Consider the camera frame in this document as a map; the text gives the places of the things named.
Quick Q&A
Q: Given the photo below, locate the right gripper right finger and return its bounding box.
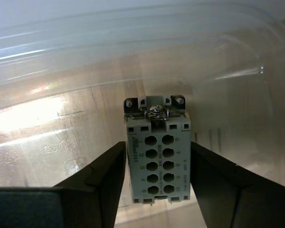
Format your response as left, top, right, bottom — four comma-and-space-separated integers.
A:
190, 141, 285, 228

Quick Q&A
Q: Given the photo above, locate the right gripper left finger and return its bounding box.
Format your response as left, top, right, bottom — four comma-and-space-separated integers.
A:
0, 141, 128, 228

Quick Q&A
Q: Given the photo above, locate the grey HAN10E connector insert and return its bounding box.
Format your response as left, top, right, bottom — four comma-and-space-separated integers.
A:
123, 94, 191, 206

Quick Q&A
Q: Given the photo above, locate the clear plastic tub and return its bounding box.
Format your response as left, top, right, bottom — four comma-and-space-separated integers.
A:
0, 0, 285, 228

